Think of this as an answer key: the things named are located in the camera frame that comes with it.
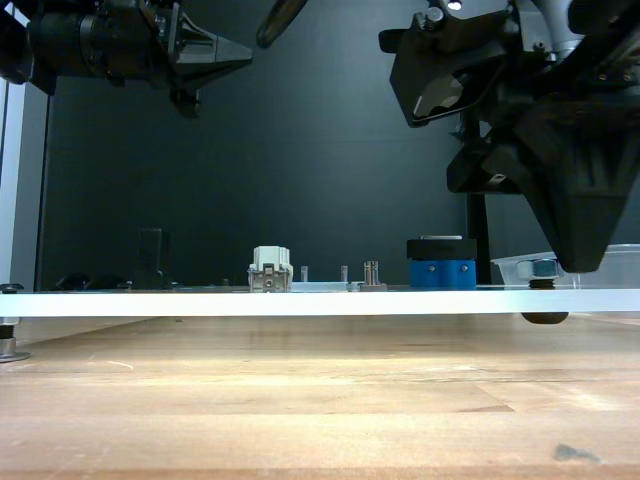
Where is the silver hex nut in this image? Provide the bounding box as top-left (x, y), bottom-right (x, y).
top-left (514, 258), bottom-right (562, 280)

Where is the clear plastic tub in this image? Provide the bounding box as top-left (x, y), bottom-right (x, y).
top-left (489, 243), bottom-right (640, 290)

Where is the black connector box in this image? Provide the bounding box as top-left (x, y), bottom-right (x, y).
top-left (406, 233), bottom-right (480, 262)

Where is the metal slotted connector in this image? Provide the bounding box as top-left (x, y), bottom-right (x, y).
top-left (360, 259), bottom-right (390, 292)

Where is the grey connector housing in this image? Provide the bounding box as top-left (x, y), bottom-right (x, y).
top-left (247, 245), bottom-right (295, 293)

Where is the black dome knob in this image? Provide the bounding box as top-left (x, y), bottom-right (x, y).
top-left (89, 274), bottom-right (132, 291)
top-left (54, 272), bottom-right (91, 291)

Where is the clear plastic bar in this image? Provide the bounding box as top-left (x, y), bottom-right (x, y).
top-left (292, 281), bottom-right (352, 293)

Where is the white board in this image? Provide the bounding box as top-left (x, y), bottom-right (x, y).
top-left (0, 285), bottom-right (640, 318)

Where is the silver levelling foot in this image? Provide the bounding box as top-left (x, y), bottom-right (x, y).
top-left (0, 315), bottom-right (32, 363)

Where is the black aluminium frame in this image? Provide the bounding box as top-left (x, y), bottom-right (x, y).
top-left (449, 117), bottom-right (492, 290)

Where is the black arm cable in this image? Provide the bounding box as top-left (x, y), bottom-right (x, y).
top-left (255, 0), bottom-right (307, 50)

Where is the blue mount block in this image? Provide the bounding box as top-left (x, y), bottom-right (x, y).
top-left (409, 258), bottom-right (479, 291)

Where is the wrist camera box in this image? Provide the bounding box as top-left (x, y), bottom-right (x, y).
top-left (378, 7), bottom-right (506, 129)

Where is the black upright bracket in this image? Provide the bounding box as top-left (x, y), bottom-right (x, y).
top-left (130, 228), bottom-right (176, 290)

